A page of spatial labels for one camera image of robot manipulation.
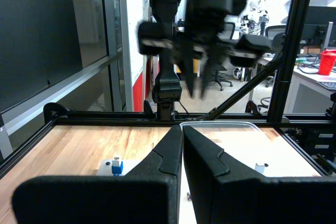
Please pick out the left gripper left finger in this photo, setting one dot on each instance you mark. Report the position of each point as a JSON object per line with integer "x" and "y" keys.
{"x": 105, "y": 200}

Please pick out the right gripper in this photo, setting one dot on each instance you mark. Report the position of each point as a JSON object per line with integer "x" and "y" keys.
{"x": 157, "y": 37}

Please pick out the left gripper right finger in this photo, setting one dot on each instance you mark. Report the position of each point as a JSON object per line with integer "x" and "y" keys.
{"x": 249, "y": 200}

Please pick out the small metal bar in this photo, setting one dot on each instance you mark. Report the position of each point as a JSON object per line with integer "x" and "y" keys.
{"x": 260, "y": 168}

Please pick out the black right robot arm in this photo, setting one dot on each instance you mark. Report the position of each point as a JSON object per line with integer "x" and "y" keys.
{"x": 165, "y": 85}

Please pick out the black office chair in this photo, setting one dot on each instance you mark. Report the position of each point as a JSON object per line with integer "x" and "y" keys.
{"x": 221, "y": 81}

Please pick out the small blue white connector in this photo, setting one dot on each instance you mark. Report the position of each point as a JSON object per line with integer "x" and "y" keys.
{"x": 117, "y": 169}

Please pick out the white task board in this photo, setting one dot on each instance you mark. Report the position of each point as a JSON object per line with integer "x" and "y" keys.
{"x": 288, "y": 169}

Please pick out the clear plastic tub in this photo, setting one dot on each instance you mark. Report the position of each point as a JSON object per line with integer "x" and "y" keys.
{"x": 249, "y": 140}

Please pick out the small silver connector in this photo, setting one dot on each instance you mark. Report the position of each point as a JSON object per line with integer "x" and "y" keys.
{"x": 188, "y": 196}

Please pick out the grey desk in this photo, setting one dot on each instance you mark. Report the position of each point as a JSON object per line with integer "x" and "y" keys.
{"x": 309, "y": 90}

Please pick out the red bin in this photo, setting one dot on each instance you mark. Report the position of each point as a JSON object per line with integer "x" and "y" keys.
{"x": 328, "y": 62}

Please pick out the grey keyboard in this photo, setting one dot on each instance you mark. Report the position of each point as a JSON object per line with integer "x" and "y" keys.
{"x": 329, "y": 85}

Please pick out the large black computer monitor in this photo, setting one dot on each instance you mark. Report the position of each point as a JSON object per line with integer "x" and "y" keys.
{"x": 323, "y": 16}

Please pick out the black aluminium frame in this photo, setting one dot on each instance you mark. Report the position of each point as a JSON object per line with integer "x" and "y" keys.
{"x": 296, "y": 24}

